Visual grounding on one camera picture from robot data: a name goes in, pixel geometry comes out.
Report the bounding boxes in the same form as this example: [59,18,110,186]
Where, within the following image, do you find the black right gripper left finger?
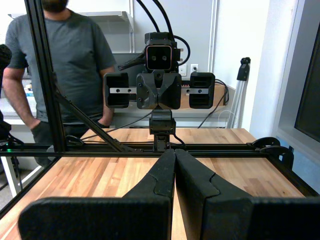
[18,149,175,240]

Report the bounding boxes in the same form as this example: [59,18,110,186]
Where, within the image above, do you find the person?
[2,0,118,168]

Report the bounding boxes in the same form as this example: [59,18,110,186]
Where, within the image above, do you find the black aluminium frame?
[0,0,320,218]

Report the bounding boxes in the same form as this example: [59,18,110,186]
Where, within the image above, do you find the person's right hand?
[28,118,43,131]

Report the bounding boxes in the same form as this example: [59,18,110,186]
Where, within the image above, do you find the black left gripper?
[103,72,216,110]

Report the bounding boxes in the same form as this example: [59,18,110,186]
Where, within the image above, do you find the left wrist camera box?
[144,43,175,72]

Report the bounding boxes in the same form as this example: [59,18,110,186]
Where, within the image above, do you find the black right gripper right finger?
[175,149,320,240]

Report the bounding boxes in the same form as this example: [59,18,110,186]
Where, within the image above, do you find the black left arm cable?
[117,0,191,71]

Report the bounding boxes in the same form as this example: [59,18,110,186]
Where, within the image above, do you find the grey metal tripod stand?
[228,56,252,130]

